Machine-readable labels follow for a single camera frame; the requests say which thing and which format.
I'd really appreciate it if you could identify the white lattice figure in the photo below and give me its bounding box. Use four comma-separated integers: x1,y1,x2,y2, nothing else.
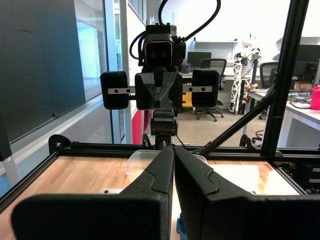
228,32,262,116

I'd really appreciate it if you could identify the black office chair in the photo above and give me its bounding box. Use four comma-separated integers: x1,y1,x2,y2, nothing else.
193,58,227,123
258,62,280,121

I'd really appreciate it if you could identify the clear plastic tub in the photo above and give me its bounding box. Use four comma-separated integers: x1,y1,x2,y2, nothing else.
124,149,208,183

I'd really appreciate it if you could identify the white desk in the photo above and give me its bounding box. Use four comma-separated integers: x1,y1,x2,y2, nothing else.
246,88,320,148

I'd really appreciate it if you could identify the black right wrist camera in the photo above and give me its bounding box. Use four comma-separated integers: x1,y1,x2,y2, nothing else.
143,33,175,68

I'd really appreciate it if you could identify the black aluminium frame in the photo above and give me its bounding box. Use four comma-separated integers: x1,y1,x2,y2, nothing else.
0,0,320,213

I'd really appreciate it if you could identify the red container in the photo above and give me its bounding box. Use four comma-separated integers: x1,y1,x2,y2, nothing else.
309,84,320,111

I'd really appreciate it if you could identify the blue black connector mount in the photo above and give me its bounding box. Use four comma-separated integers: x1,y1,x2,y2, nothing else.
175,212,187,240

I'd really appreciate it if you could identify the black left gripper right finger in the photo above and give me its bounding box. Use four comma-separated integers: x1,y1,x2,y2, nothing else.
174,145,320,240

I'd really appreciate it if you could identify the long black cable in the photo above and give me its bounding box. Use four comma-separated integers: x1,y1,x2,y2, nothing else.
157,0,222,41

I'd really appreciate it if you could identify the short black cable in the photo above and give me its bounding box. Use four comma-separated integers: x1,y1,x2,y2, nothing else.
129,31,147,67

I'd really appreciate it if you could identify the yellow cabinet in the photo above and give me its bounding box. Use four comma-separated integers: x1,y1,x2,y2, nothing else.
182,92,193,107

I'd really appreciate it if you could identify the white shelf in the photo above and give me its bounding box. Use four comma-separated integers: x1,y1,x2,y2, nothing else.
193,39,240,76

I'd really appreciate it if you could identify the black monitor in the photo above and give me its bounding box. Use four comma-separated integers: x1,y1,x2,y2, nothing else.
292,44,320,78
186,51,212,68

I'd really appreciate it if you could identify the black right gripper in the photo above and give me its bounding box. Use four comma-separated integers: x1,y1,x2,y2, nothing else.
100,69,220,111

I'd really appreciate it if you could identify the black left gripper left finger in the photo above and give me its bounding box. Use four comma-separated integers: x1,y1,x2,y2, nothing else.
11,145,175,240

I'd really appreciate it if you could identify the red panel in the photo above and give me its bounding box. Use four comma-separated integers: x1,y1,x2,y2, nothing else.
131,109,145,146

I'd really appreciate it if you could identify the white taskboard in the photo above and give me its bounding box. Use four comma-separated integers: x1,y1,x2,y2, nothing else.
99,188,302,221

